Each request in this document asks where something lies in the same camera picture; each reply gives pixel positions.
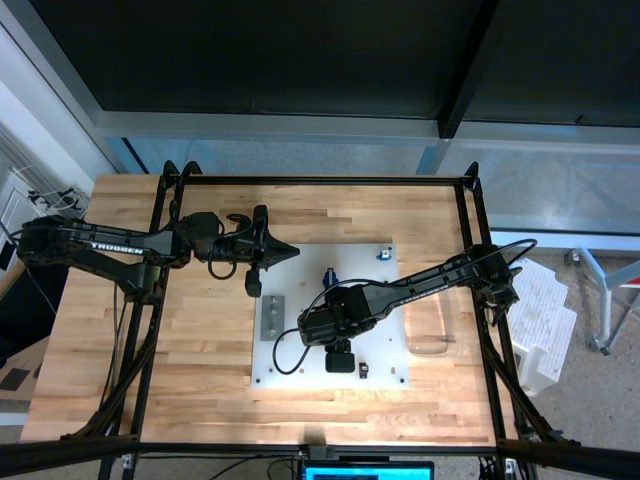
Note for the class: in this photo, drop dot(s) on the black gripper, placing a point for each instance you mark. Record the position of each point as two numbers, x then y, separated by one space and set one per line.
339 346
260 250

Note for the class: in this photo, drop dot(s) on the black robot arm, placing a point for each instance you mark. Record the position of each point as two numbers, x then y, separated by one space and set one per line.
425 285
120 245

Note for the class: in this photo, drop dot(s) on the small blue white connector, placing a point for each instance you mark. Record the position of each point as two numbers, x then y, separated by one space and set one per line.
384 254

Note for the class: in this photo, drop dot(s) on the black socket housing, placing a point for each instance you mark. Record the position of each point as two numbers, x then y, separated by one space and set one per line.
363 370

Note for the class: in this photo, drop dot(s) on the white mounting board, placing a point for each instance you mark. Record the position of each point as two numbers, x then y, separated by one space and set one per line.
385 360

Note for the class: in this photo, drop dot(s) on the blue clamp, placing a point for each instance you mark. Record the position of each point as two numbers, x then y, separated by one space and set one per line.
329 276

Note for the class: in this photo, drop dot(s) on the grey metal plate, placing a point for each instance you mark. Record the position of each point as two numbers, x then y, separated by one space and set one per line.
272 320

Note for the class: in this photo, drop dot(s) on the clear plastic tub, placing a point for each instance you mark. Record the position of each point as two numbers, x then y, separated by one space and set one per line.
430 350

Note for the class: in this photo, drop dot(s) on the blue laptop screen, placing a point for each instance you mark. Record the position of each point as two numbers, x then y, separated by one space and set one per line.
365 472

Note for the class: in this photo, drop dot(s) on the white moulded packaging tray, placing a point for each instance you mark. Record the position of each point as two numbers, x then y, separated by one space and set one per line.
545 320

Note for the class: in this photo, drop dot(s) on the large black case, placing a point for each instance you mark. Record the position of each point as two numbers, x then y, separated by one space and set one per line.
20 310

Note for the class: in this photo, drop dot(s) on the white cabinet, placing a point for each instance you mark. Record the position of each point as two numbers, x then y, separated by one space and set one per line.
15 210

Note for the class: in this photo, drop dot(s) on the grey metal stand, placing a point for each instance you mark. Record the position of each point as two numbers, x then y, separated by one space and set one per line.
605 320

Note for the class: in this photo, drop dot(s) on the brown cardboard box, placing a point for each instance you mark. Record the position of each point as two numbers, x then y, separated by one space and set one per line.
25 357

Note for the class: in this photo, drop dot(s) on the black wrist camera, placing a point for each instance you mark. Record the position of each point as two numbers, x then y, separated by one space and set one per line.
340 363

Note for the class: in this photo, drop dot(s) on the black metal frame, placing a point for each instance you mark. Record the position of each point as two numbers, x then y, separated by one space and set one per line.
320 180

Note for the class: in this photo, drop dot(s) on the small black table camera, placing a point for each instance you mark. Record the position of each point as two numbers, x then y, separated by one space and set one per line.
320 452

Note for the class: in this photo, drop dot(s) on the silver corner bracket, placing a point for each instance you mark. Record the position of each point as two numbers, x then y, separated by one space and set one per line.
128 461
510 466

